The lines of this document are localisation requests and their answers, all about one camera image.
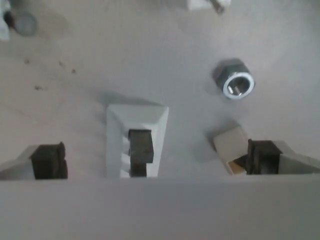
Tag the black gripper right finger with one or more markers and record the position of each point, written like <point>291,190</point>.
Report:
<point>262,160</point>

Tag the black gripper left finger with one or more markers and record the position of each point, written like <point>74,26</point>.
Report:
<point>48,162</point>

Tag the large metal square peg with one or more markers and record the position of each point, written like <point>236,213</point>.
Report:
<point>228,146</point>

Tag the white peg holder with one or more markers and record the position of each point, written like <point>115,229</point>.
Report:
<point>117,140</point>

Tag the metal round peg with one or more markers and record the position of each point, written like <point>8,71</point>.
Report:
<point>25,23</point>

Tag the large metal hex nut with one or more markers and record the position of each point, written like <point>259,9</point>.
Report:
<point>231,75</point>

